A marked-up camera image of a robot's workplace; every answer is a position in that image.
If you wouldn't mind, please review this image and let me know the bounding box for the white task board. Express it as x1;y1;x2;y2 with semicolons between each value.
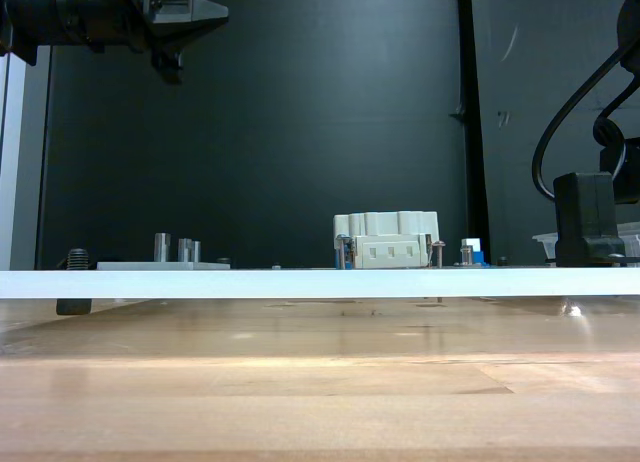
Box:
0;270;640;300

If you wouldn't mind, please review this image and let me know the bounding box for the black cable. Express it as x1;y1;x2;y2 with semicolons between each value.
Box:
530;45;632;203

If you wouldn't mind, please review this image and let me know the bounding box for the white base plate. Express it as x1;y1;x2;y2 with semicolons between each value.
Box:
96;261;232;272

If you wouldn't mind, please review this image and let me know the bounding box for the beige many-pin connector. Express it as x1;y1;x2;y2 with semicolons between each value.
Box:
332;210;441;270

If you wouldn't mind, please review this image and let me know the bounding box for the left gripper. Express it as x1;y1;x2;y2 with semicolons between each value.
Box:
54;0;230;86

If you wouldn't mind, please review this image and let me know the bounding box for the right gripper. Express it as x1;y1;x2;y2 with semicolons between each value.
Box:
553;172;628;268

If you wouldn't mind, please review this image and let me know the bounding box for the black frame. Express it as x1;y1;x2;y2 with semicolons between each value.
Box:
453;0;491;269

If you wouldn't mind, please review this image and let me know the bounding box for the blue socket block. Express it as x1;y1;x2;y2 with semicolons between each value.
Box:
459;237;488;269

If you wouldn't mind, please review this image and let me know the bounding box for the black threaded stud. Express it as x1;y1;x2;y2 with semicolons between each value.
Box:
66;247;91;272

